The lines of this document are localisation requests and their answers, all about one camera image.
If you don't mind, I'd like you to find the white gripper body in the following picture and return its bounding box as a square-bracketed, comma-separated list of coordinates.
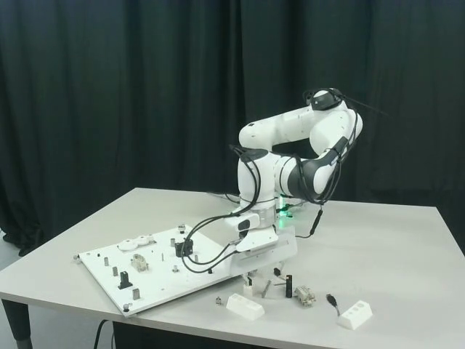
[231, 229, 299, 276]

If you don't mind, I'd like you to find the white three-hole peg holder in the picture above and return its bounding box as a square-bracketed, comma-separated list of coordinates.
[225, 292, 266, 321]

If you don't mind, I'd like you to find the white two-hole peg holder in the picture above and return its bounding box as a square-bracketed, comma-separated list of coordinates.
[336, 300, 374, 331]

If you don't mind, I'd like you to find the beige waterproof plug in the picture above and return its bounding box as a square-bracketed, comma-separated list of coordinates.
[294, 285, 315, 308]

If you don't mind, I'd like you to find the black USB plug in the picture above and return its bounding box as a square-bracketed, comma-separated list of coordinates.
[325, 292, 343, 316]

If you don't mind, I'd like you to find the white task board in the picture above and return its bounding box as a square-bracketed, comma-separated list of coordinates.
[74, 224, 243, 319]

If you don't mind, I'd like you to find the black table leg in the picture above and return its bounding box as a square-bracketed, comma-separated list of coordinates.
[0, 300, 30, 349]

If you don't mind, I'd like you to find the black curtain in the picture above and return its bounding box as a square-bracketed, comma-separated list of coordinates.
[0, 0, 465, 255]

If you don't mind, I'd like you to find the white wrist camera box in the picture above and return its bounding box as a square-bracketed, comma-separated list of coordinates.
[223, 214, 260, 232]

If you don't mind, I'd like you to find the thin black rod on wire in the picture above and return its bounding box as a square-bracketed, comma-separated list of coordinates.
[311, 205, 325, 239]

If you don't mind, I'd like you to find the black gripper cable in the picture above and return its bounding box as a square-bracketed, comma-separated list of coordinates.
[180, 144, 272, 274]

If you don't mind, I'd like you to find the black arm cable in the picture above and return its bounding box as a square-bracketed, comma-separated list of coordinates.
[296, 88, 359, 204]

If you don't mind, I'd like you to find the black floor cable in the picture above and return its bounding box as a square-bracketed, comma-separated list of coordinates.
[94, 318, 112, 349]

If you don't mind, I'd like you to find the black cable tie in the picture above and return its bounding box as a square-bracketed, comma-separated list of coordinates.
[343, 95, 390, 118]

